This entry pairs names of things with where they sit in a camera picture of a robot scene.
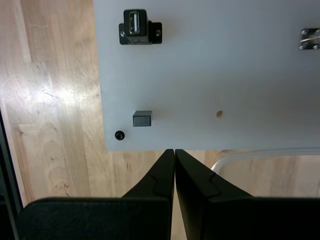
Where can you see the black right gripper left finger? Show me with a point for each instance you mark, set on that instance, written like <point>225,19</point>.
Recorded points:
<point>100,220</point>

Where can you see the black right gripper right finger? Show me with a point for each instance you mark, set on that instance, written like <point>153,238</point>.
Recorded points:
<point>250,220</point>

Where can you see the dark grey square bar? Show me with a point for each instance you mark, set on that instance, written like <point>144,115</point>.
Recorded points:
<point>142,121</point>

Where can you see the clear plastic tub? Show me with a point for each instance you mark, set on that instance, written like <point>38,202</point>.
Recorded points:
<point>250,153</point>

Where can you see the black corner screw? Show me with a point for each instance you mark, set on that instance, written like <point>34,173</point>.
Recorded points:
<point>120,135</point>

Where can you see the white task board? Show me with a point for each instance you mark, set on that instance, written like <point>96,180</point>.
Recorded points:
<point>212,75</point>

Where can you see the black USB socket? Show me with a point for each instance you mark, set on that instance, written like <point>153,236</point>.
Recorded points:
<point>140,37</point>

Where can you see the black aluminium frame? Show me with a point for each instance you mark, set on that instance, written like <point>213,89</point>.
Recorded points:
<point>7,187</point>

